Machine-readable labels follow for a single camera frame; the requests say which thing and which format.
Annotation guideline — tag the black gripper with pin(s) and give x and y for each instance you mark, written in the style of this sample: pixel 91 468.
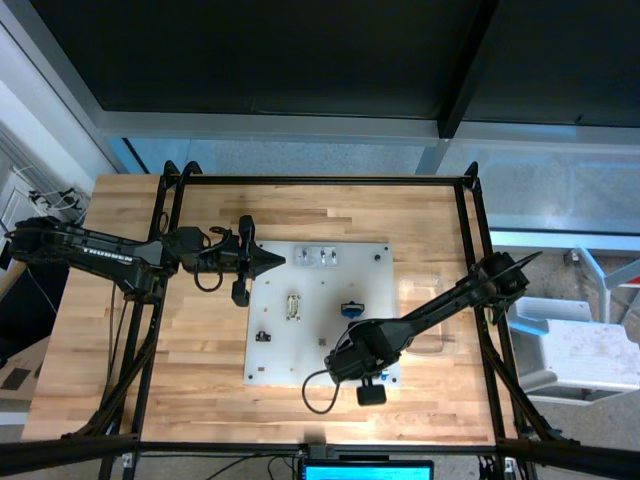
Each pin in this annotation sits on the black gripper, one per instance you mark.
pixel 243 260
pixel 371 396

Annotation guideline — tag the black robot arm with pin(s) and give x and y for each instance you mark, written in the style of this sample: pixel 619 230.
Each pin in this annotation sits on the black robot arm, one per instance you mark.
pixel 430 310
pixel 105 252

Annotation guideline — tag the small blue connector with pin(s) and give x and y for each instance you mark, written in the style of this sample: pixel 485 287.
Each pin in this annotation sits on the small blue connector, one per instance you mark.
pixel 385 374

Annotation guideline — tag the small black clamp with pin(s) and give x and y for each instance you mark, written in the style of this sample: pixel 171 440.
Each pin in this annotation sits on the small black clamp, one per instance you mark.
pixel 265 336

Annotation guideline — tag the screen with blue edge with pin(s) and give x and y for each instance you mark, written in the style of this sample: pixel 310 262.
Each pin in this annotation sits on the screen with blue edge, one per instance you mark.
pixel 365 472

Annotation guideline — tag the blue D-sub connector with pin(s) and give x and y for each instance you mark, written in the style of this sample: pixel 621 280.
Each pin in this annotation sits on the blue D-sub connector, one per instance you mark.
pixel 353 310

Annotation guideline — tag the white plastic board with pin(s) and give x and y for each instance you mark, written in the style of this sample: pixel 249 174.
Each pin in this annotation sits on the white plastic board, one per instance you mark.
pixel 290 350

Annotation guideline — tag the clear plastic tub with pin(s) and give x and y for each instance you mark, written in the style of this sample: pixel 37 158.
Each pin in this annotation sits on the clear plastic tub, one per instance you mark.
pixel 417 289

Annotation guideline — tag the white plastic step stool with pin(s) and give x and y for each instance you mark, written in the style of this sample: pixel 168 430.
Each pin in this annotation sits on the white plastic step stool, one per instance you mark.
pixel 585 350

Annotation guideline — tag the brown cardboard box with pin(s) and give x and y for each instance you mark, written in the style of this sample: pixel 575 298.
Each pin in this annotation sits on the brown cardboard box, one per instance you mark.
pixel 25 360

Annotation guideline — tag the small black camera box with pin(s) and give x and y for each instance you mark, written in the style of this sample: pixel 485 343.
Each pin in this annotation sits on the small black camera box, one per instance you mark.
pixel 317 451

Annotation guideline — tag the black metal frame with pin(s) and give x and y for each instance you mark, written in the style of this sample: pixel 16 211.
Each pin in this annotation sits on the black metal frame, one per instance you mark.
pixel 320 178

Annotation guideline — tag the silver frame bracket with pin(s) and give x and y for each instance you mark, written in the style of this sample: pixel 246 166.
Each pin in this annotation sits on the silver frame bracket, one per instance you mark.
pixel 509 465
pixel 128 460

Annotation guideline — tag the grey metal chair frame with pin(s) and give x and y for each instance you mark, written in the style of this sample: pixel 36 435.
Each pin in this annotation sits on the grey metal chair frame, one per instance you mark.
pixel 604 300

